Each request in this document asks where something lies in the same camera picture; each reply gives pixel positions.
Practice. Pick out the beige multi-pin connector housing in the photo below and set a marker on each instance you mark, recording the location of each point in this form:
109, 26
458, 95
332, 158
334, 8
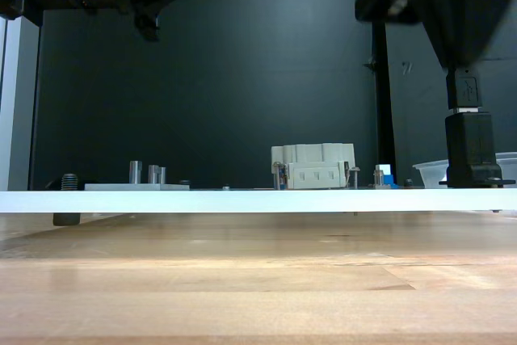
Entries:
315, 159

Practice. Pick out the white task board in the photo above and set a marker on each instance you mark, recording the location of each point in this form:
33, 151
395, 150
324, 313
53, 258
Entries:
242, 201

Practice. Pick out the black vertical post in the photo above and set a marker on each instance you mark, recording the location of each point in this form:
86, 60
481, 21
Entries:
383, 119

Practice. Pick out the black threaded bolt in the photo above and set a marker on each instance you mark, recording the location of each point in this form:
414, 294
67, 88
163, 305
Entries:
69, 182

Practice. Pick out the blue connector mount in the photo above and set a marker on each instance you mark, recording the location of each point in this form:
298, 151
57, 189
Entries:
282, 178

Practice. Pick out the silver mounting screw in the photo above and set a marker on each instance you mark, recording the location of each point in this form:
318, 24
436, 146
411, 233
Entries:
355, 178
277, 177

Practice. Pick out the clear plastic tub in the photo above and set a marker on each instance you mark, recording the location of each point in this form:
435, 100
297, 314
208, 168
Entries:
428, 173

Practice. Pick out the grey metal plate with pegs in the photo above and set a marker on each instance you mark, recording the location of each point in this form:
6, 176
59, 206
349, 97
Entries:
121, 187

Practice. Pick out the black USB socket housing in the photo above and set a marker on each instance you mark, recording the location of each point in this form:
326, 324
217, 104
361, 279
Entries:
468, 147

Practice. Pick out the small metal socket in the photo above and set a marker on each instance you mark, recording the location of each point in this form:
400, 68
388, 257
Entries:
378, 179

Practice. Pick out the small blue and white socket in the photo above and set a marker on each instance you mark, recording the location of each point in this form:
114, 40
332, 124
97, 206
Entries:
387, 169

